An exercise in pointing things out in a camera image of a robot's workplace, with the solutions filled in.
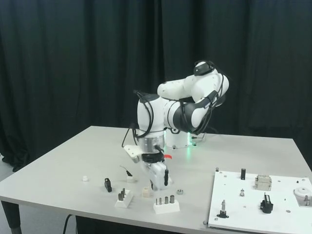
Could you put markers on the white task board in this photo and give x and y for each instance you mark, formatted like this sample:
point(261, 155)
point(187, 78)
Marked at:
point(256, 214)

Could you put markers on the black D-SUB plug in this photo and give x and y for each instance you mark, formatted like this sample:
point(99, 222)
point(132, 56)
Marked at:
point(107, 184)

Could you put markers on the dark table leg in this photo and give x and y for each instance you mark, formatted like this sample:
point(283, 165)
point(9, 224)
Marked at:
point(9, 215)

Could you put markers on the white round peg holder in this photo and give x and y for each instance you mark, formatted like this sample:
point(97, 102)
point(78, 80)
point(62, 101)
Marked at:
point(168, 208)

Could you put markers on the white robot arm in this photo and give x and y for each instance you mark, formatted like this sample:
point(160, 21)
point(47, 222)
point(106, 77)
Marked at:
point(195, 85)

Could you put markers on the metal bolt on black flange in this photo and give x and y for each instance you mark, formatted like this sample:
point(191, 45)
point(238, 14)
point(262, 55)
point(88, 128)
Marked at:
point(223, 207)

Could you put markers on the black rectangular socket block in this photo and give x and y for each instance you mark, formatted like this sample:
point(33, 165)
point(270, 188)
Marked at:
point(243, 174)

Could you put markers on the white square peg holder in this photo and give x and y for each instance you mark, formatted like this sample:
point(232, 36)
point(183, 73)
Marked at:
point(124, 201)

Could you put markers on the metal nut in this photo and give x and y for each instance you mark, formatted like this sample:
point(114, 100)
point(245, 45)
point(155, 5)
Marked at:
point(180, 191)

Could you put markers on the large metal square peg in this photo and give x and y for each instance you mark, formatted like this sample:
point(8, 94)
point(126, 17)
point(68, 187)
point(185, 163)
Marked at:
point(120, 196)

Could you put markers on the large metal round peg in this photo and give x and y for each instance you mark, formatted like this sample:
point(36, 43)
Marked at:
point(172, 198)

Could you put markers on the small red tag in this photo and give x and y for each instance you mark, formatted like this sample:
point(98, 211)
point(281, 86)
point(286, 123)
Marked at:
point(168, 156)

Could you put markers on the small white plug holder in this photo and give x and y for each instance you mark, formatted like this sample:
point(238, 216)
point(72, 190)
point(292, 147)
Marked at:
point(130, 179)

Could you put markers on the metal BNC plug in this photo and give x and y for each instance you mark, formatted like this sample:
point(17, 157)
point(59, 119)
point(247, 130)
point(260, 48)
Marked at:
point(241, 192)

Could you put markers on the medium metal round peg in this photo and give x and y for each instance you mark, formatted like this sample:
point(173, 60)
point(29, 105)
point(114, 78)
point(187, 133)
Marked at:
point(166, 200)

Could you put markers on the small metal square peg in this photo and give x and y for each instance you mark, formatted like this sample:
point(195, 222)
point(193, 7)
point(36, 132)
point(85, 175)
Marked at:
point(123, 191)

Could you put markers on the grey multi-pin connector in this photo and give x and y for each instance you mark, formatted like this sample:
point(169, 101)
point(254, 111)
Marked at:
point(260, 181)

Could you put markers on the white small gear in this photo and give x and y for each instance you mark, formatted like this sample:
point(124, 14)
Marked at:
point(85, 179)

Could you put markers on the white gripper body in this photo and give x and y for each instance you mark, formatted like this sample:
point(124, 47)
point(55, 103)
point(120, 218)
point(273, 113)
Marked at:
point(158, 174)

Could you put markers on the white large gear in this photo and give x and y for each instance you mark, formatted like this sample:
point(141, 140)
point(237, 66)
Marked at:
point(302, 192)

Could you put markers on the black curtain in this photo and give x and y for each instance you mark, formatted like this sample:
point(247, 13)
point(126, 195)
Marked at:
point(73, 61)

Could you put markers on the black waterproof plug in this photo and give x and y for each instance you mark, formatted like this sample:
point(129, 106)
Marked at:
point(266, 204)

